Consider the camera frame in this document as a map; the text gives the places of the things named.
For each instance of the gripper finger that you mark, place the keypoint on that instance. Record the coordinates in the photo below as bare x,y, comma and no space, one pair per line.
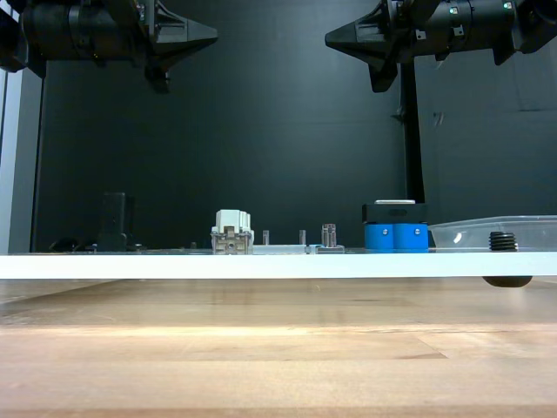
178,22
178,50
370,26
374,53

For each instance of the blue and black connector block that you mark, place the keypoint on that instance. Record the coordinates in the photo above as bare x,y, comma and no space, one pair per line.
396,237

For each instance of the grey multi-pin connector housing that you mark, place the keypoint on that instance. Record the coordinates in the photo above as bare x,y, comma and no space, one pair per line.
230,231

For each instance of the black socket block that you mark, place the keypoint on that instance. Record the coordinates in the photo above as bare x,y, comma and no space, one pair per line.
114,217

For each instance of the small silver socket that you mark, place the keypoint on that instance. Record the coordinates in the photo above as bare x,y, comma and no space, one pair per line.
329,235

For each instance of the clear plastic tub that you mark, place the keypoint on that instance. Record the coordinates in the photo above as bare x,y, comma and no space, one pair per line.
478,237

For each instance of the aluminium bar plate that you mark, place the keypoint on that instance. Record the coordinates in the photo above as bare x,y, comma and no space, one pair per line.
278,249

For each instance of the black board screw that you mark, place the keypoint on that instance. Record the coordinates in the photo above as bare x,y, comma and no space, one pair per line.
503,241

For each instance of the white task board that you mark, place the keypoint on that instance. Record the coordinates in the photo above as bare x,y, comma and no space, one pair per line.
278,265

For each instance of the black rubber board foot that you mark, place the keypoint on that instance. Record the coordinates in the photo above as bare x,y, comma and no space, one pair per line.
507,281

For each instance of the black aluminium frame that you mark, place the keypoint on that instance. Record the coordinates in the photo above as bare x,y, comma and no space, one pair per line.
413,152

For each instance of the small steel post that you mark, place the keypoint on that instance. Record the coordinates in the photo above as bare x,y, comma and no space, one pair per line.
266,237
302,237

